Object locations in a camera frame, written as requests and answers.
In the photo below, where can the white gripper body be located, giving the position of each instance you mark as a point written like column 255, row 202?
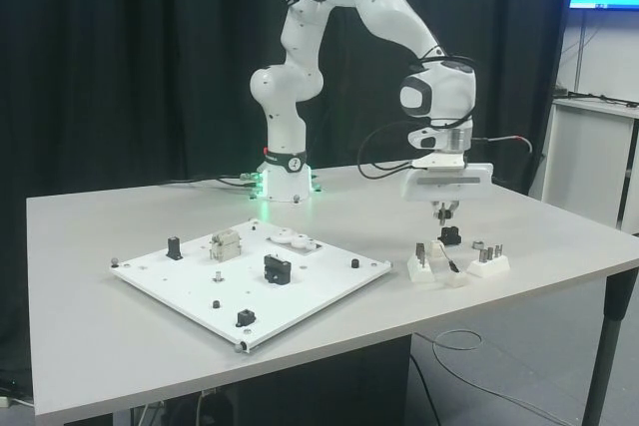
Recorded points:
column 449, row 186

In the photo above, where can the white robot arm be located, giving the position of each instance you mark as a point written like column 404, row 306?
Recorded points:
column 299, row 47

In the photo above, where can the black D-SUB plug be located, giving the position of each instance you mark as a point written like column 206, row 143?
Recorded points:
column 448, row 235

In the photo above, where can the white rounded plug holder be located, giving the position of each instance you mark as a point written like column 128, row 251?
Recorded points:
column 436, row 248

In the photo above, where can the metal square peg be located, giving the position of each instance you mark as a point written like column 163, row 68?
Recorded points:
column 499, row 249
column 421, row 251

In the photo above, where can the metal round peg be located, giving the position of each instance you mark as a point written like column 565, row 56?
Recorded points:
column 483, row 255
column 492, row 252

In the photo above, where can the black USB plug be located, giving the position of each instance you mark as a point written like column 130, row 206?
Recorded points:
column 452, row 266

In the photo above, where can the white peg holder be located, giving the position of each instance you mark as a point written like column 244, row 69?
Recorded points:
column 423, row 270
column 489, row 266

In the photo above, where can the small white plug holder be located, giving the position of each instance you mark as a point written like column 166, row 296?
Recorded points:
column 456, row 282

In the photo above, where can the white medium gear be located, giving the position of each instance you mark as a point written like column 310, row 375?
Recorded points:
column 299, row 242

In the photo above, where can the white cabinet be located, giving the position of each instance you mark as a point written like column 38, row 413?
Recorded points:
column 589, row 161

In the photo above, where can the white large gear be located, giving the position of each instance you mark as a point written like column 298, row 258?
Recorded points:
column 282, row 236

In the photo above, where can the black table leg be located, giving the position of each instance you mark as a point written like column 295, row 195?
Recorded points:
column 611, row 336

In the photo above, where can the white task board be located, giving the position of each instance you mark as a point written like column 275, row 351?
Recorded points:
column 165, row 291

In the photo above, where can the black curtain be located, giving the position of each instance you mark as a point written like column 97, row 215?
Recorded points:
column 125, row 72

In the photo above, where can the white power strip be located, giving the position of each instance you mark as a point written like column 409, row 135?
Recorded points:
column 4, row 401

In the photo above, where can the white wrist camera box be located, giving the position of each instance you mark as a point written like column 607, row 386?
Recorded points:
column 423, row 139

